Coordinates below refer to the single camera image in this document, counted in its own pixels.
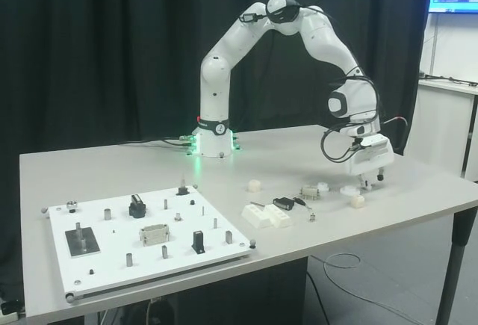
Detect white cabinet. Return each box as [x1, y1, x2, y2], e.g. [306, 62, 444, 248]
[405, 76, 478, 183]

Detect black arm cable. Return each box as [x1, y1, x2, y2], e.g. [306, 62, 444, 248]
[238, 0, 359, 75]

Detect grey floor cable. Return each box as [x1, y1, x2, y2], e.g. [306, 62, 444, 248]
[321, 253, 442, 319]

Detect black D-SUB plug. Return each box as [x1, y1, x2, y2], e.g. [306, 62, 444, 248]
[272, 196, 294, 212]

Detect white task board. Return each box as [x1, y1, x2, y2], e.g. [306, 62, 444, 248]
[40, 184, 258, 303]

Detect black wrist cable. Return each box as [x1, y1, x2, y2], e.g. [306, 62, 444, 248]
[320, 72, 382, 162]

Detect beige waterproof plug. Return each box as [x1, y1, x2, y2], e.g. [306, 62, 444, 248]
[300, 185, 322, 201]

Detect black base cables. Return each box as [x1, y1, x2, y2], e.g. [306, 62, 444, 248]
[122, 135, 199, 153]

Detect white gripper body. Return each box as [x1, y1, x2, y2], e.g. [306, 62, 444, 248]
[344, 140, 395, 176]

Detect thin black rod on wire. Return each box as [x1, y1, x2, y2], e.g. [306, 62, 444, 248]
[380, 115, 411, 156]

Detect black table leg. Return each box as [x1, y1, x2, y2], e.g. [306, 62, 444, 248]
[435, 205, 476, 325]

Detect black curtain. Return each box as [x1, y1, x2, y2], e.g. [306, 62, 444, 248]
[0, 0, 438, 303]

